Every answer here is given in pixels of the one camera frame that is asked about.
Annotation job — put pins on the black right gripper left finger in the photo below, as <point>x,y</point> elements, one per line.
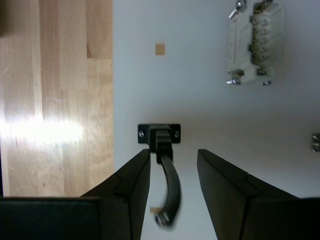
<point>75,220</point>

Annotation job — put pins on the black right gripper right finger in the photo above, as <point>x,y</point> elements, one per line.
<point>262,220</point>

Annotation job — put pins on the black USB socket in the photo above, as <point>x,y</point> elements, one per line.
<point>143,138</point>

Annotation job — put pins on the beige multi-pin connector housing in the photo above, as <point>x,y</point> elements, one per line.
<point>250,50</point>

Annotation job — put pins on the small metal clamp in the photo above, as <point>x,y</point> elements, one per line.
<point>316,142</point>

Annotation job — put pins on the white task board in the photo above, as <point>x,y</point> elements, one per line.
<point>200,100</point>

